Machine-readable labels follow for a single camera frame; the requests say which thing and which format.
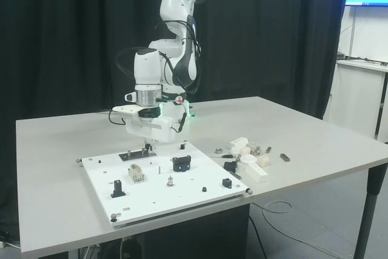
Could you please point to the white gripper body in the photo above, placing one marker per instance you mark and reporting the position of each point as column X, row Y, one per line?
column 151, row 133

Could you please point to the white large gear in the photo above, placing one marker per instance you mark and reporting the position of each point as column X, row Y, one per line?
column 247, row 159

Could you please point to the thin black rod red tag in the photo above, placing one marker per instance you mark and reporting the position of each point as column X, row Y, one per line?
column 182, row 121

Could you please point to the white task board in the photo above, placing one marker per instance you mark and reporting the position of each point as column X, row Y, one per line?
column 169, row 186

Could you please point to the black D-SUB plug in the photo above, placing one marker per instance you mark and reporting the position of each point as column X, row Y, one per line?
column 230, row 165

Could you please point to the long white peg holder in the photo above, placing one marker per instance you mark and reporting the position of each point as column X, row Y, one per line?
column 239, row 142

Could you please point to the thin black bar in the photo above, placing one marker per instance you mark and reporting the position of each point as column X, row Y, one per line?
column 238, row 175

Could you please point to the small white plastic block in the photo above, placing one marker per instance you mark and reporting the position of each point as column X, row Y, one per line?
column 245, row 150

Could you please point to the black cabinet under table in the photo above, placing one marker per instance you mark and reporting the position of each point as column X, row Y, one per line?
column 188, row 234

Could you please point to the small white peg holder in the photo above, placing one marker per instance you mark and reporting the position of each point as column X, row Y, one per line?
column 255, row 149

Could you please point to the white wedge-shaped holder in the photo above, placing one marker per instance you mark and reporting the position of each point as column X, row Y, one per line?
column 256, row 174

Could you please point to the white cube holder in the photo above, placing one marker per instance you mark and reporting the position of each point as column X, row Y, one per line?
column 263, row 161

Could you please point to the dark metal peg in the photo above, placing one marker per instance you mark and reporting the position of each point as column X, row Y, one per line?
column 285, row 157

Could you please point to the black curtain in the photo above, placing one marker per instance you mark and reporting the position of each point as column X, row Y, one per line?
column 60, row 28

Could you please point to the white cabinet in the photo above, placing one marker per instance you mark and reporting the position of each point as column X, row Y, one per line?
column 357, row 98

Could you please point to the dark table leg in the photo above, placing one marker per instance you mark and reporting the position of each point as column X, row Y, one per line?
column 368, row 210

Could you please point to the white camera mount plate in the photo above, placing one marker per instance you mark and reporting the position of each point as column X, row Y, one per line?
column 127, row 110

